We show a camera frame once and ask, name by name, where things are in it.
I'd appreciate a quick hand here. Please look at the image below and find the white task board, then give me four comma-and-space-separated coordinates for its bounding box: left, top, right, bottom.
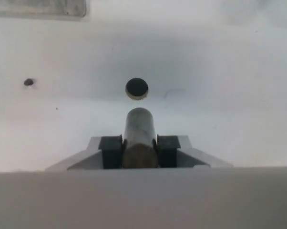
0, 0, 287, 173

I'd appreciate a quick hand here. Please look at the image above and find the metal round peg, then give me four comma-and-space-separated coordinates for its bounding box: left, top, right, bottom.
121, 107, 158, 169

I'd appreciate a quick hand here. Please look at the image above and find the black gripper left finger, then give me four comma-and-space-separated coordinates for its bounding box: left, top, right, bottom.
45, 135, 124, 171

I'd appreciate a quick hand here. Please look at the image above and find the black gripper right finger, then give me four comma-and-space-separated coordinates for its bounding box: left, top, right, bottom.
155, 135, 234, 169

